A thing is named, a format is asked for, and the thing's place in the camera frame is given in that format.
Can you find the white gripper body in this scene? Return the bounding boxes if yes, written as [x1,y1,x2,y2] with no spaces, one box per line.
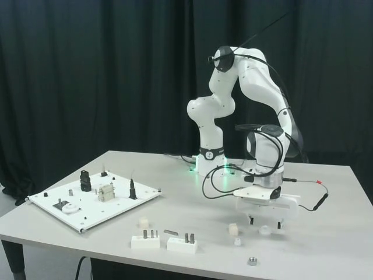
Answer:
[235,193,301,220]

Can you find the white two-peg holder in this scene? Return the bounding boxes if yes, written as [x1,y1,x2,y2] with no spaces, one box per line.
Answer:
[166,236,198,253]

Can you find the white three-peg holder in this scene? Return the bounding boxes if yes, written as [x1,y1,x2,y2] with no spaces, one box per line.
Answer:
[130,232,161,250]

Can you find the tall black plug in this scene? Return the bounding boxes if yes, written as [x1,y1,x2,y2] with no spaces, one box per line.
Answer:
[128,171,139,201]

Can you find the beige connector block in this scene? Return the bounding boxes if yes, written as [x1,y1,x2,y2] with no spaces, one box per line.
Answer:
[97,183,116,202]

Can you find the white task board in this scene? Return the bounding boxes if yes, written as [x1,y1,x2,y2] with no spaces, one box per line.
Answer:
[27,167,163,234]

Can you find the black D-SUB plug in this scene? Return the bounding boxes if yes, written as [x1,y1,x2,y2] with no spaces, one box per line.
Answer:
[79,169,92,194]

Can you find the black curtains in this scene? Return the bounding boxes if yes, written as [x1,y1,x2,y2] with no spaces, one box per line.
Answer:
[0,0,373,201]

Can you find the dark table leg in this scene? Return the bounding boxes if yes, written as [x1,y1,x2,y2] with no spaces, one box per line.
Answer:
[1,240,24,280]

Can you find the black looped gripper cable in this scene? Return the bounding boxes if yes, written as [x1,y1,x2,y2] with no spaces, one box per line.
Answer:
[202,163,256,200]

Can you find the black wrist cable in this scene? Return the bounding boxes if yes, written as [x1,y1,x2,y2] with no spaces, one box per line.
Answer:
[234,124,288,177]

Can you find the black cables at arm foot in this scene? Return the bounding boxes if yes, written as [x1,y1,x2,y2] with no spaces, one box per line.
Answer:
[164,152,199,165]

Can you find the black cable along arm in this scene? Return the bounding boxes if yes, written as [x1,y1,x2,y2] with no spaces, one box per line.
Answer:
[207,51,310,163]

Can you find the black cable under table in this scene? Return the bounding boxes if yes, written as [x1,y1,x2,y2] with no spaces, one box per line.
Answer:
[76,255,92,280]

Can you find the thin black overhead cable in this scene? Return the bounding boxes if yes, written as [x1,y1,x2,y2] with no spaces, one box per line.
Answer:
[236,0,293,49]

